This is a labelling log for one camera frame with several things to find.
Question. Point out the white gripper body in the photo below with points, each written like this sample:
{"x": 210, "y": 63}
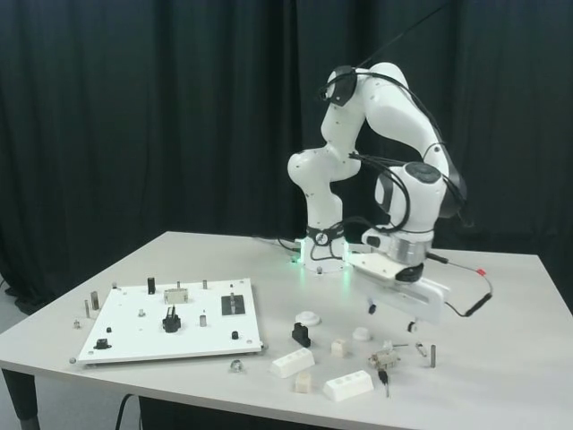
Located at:
{"x": 421, "y": 300}

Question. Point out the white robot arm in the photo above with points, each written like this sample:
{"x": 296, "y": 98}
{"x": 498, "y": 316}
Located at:
{"x": 340, "y": 116}

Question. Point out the large metal square peg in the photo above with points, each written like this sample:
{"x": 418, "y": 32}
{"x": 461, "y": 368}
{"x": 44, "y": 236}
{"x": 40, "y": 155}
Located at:
{"x": 433, "y": 356}

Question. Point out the white long peg holder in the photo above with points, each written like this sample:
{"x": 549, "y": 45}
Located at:
{"x": 293, "y": 363}
{"x": 349, "y": 386}

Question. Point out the thick metal peg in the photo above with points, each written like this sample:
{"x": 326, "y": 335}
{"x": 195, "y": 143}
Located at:
{"x": 95, "y": 304}

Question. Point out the small metal clip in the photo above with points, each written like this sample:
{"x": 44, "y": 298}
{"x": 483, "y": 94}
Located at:
{"x": 419, "y": 348}

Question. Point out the white medium gear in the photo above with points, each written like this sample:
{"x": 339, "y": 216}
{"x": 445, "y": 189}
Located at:
{"x": 361, "y": 333}

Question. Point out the white metal connector plug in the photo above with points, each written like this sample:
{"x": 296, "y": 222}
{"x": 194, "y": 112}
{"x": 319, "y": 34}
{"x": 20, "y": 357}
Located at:
{"x": 380, "y": 358}

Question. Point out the white cube holder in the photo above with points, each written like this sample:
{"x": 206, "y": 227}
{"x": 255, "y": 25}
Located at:
{"x": 339, "y": 347}
{"x": 303, "y": 383}

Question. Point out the small black plug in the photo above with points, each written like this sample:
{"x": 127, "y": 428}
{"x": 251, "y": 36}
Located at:
{"x": 382, "y": 376}

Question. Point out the white large gear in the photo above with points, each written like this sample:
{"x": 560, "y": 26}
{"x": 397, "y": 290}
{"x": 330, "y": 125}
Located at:
{"x": 307, "y": 319}

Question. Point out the black D-SUB plug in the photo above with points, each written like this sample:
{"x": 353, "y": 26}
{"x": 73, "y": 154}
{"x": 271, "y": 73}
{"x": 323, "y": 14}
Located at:
{"x": 301, "y": 335}

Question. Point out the round shiny metal plug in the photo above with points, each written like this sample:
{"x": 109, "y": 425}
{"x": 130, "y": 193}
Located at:
{"x": 235, "y": 366}

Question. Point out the white task board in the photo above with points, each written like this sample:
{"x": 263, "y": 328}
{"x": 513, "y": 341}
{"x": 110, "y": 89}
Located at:
{"x": 134, "y": 331}

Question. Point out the black curtain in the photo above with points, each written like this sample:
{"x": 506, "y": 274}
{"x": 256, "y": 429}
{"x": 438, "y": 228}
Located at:
{"x": 134, "y": 112}

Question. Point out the black table leg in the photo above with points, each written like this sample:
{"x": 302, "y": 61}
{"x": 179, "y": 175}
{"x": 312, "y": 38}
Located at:
{"x": 20, "y": 394}

